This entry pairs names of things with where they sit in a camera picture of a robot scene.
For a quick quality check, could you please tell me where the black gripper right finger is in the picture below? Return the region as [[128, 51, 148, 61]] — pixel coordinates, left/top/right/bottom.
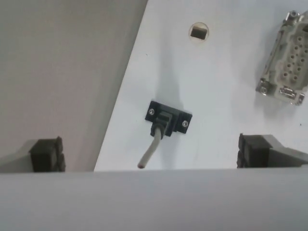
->
[[236, 132, 308, 169]]

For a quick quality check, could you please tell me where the black Ethernet plug grey cable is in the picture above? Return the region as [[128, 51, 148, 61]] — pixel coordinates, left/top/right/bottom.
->
[[137, 109, 174, 168]]

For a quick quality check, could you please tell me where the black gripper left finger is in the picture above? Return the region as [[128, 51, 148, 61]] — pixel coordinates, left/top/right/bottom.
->
[[0, 136, 67, 173]]

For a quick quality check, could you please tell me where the white task board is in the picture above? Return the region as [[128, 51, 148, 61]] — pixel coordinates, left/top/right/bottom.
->
[[93, 0, 308, 172]]

